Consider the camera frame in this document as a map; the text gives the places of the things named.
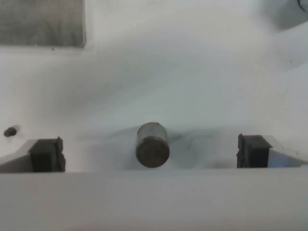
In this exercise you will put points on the white task board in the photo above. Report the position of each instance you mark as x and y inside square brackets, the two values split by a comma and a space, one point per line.
[168, 79]

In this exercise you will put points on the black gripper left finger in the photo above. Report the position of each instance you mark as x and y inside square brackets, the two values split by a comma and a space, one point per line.
[41, 156]

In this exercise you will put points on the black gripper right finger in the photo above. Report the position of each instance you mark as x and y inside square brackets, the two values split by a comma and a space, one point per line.
[252, 154]

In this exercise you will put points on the large metal round peg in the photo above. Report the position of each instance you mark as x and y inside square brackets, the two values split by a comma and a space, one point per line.
[152, 151]

